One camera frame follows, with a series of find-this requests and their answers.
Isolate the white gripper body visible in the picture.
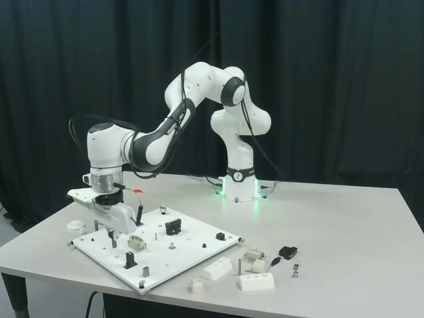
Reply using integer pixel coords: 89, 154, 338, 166
89, 201, 137, 235

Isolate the silver wrist ring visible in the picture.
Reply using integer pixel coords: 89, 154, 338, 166
90, 171, 122, 195

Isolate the dark table leg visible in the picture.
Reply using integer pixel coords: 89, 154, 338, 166
0, 272, 29, 318

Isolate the black cable under table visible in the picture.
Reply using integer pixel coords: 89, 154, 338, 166
87, 290, 109, 318

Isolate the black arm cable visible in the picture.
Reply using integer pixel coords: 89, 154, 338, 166
239, 70, 290, 190
68, 64, 201, 180

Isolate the white task board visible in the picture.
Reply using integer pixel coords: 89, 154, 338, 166
68, 207, 245, 293

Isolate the black D-SUB plug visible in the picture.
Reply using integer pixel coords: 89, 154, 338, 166
278, 245, 298, 260

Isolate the white peg holder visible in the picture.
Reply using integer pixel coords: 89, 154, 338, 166
237, 272, 276, 293
203, 256, 232, 274

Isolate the flat white mounting plate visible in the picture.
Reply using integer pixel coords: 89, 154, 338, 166
67, 187, 97, 204

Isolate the black rod with red tag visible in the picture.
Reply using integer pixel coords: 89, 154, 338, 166
121, 185, 146, 227

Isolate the grey waterproof plug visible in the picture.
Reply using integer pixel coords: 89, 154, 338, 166
244, 248, 263, 263

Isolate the black curtain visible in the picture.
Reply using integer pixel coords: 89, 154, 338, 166
0, 0, 424, 219

